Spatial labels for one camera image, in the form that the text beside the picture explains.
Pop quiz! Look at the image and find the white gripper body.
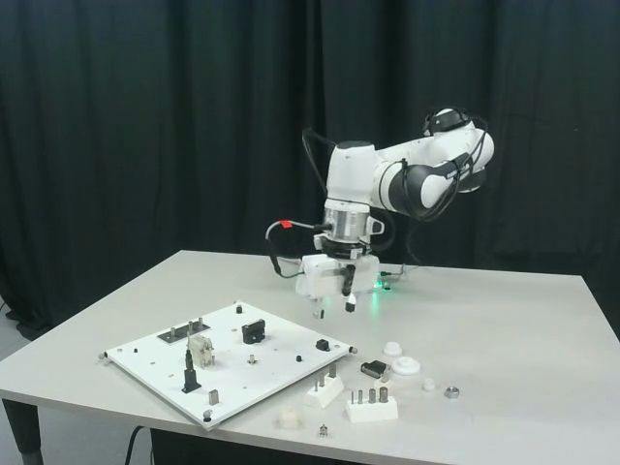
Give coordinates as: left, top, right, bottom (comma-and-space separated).
295, 255, 381, 298

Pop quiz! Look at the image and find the black D-SUB plug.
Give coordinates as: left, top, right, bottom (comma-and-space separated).
359, 358, 388, 382

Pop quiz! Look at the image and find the white large gear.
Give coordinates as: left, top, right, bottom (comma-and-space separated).
390, 356, 421, 377

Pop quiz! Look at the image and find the white two-peg holder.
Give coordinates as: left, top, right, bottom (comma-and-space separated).
302, 378, 345, 407

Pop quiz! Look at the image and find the white four-peg holder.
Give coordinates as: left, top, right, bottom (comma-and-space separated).
344, 392, 400, 423

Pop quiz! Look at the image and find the small white cube holder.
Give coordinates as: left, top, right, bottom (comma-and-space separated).
278, 406, 304, 430

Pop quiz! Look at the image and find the beige waterproof plug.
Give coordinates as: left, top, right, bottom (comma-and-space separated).
187, 333, 217, 370

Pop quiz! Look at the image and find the black USB plug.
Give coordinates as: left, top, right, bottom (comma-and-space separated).
181, 338, 201, 393

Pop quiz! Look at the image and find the white task board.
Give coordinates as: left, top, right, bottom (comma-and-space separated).
99, 300, 359, 428

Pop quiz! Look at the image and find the black curtain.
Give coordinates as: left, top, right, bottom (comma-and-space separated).
0, 0, 620, 350

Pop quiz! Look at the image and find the black table leg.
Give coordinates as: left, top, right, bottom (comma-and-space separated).
3, 399, 41, 465

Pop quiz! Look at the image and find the black base cable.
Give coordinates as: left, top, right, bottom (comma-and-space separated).
381, 263, 423, 283

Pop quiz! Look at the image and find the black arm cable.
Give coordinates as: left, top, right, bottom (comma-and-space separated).
300, 109, 489, 217

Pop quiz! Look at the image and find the black floor cable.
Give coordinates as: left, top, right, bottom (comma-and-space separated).
127, 425, 146, 465

